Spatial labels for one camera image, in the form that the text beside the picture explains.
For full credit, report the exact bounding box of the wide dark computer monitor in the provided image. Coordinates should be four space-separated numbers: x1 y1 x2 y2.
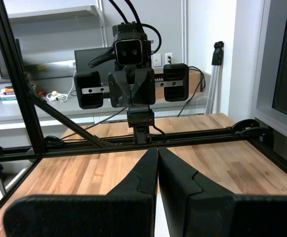
74 47 117 76

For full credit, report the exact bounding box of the white wall shelf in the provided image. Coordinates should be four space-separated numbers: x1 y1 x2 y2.
0 4 108 47

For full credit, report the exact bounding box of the folded tripod with black head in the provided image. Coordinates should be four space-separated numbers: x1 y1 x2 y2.
205 40 225 115

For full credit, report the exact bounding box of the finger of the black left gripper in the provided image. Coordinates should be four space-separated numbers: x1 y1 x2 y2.
108 70 133 108
131 68 157 107

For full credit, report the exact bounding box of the grey office desk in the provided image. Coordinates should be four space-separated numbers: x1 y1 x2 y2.
0 93 212 149

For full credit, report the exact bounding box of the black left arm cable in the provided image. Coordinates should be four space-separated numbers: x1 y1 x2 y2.
87 0 163 70

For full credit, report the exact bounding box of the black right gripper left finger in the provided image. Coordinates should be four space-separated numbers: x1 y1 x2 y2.
3 147 159 237

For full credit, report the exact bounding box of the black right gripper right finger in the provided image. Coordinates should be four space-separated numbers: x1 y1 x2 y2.
158 147 287 237

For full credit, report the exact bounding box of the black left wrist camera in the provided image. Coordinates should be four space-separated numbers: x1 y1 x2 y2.
113 38 144 66

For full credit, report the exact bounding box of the stack of books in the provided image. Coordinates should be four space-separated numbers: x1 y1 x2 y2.
0 88 18 102

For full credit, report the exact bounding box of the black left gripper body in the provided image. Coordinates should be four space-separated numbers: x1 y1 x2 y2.
73 63 190 110

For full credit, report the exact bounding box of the black aluminium table frame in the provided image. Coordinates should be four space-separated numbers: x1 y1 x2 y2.
0 0 287 223

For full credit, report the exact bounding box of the coiled white cable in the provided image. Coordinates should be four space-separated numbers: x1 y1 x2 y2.
46 90 69 102

